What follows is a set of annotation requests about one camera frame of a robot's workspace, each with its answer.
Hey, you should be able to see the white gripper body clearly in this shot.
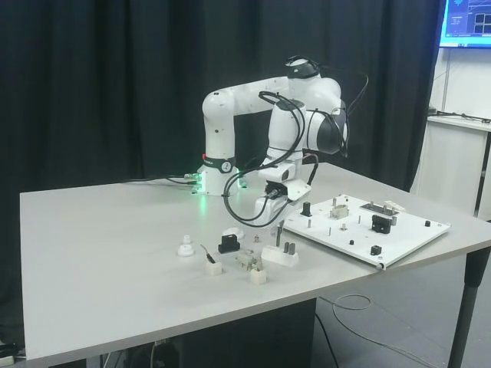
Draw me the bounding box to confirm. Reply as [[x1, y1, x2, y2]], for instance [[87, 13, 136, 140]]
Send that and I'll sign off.
[[250, 195, 290, 228]]

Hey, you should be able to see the white peg holder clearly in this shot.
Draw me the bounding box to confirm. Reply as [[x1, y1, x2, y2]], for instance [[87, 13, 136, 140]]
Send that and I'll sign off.
[[262, 245, 301, 268]]

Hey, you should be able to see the flat white mounting plate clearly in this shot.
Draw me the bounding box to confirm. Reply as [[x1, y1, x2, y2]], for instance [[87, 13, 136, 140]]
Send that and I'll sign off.
[[285, 179, 313, 202]]

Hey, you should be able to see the white task board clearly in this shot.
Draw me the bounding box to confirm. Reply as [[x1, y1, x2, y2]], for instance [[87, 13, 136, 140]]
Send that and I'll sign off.
[[282, 196, 451, 271]]

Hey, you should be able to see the white cabinet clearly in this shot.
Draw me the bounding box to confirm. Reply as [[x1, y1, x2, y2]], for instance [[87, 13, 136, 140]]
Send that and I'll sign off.
[[412, 114, 491, 223]]

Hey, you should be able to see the black curtain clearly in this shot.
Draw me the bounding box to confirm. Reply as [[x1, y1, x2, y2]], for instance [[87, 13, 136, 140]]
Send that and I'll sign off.
[[0, 0, 447, 197]]

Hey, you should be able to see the black table leg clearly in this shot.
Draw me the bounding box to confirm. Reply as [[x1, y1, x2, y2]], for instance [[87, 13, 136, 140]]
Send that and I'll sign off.
[[447, 251, 486, 368]]

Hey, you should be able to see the blue screen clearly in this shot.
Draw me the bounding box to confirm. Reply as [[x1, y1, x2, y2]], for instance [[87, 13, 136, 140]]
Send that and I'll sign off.
[[438, 0, 491, 50]]

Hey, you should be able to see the white power strip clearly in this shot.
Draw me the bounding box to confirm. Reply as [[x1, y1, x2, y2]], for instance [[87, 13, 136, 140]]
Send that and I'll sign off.
[[0, 342, 26, 363]]

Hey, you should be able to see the small white camera box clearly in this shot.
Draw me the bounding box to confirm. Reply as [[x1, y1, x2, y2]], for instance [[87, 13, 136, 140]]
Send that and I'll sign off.
[[258, 164, 297, 185]]

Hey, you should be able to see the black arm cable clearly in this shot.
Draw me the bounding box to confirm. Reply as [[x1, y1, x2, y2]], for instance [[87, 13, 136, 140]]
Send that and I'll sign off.
[[312, 63, 371, 158], [222, 90, 308, 227]]

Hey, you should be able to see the black plug with cable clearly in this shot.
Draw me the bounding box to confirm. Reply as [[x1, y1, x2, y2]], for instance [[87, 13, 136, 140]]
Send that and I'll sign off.
[[199, 243, 217, 265]]

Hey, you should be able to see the grey floor cable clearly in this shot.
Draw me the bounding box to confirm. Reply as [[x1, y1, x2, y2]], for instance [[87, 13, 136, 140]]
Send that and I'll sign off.
[[331, 294, 454, 363]]

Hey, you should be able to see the black base cable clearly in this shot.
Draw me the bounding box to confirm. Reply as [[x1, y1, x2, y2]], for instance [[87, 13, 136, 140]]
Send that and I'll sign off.
[[124, 172, 203, 189]]

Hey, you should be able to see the black cable on cabinet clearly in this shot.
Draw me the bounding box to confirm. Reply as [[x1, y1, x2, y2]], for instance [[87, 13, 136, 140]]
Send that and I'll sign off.
[[427, 108, 491, 125]]

